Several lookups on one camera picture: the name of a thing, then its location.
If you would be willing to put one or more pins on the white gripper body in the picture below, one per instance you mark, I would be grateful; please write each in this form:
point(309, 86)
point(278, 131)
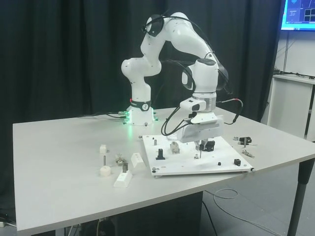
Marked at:
point(204, 130)

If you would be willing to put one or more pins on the thin metal round peg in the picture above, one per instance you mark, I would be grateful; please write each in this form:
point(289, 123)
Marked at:
point(200, 153)

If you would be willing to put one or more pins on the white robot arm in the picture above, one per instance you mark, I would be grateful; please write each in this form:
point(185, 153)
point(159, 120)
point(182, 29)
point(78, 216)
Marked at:
point(152, 49)

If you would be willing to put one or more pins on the dark metal square peg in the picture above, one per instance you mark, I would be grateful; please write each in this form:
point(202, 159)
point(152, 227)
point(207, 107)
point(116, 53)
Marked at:
point(125, 168)

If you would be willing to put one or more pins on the white square peg holder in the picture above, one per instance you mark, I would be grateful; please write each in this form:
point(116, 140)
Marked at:
point(123, 180)

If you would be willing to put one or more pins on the thick metal round peg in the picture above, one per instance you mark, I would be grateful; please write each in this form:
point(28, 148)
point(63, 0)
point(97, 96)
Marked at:
point(104, 161)

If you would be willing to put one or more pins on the white round peg holder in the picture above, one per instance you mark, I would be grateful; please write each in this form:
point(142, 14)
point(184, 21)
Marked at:
point(104, 171)

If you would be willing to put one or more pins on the white task board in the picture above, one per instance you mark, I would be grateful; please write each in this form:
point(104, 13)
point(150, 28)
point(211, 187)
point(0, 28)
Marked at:
point(187, 163)

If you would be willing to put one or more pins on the black D-SUB plug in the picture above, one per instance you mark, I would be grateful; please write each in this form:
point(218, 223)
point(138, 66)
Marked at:
point(246, 140)

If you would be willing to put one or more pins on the metal waterproof plug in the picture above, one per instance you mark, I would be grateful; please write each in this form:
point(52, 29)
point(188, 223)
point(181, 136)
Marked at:
point(248, 153)

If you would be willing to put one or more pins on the white slanted holder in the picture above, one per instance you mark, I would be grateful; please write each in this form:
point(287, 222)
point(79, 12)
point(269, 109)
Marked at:
point(136, 160)

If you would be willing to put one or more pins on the white cabinet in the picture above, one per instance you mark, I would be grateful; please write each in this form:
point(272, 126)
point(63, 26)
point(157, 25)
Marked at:
point(290, 108)

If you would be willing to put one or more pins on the small white cube holder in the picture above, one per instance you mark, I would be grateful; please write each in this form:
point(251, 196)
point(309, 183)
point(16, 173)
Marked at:
point(103, 149)

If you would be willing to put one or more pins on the grey table leg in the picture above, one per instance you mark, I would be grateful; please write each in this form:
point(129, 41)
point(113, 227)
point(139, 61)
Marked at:
point(299, 196)

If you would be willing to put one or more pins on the blue screen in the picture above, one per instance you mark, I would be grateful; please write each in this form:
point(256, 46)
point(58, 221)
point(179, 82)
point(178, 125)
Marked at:
point(299, 14)

